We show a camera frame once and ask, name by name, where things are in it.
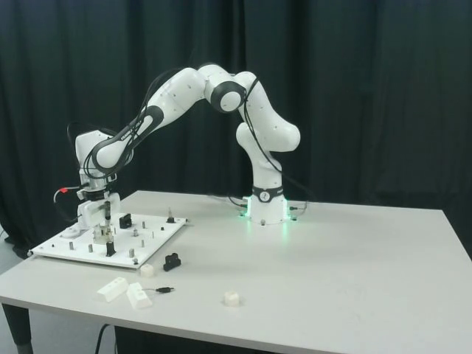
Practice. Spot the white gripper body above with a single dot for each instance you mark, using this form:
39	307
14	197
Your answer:
90	214

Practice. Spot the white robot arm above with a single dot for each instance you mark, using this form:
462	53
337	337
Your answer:
177	88

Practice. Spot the black Ethernet plug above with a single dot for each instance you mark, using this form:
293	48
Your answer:
125	221

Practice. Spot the white large gear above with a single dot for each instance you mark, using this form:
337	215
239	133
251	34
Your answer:
71	234

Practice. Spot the metal BNC plug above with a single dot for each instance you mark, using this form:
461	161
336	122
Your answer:
135	233

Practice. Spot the metal square peg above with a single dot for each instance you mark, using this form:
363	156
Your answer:
89	248
131	253

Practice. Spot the metal round peg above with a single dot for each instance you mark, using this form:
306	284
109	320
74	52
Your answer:
70	245

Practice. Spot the white task board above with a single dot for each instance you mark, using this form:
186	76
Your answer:
155	243

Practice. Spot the long white peg holder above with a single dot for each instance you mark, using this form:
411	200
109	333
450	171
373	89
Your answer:
139	296
113	290

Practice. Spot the black D-SUB plug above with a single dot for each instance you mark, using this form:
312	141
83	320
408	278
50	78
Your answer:
172	262

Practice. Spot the black under-table cabinet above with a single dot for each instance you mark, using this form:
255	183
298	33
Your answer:
147	344

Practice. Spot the grey table leg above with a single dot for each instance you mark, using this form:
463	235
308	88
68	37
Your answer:
16	332

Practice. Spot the black curtain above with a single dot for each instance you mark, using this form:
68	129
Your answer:
73	55

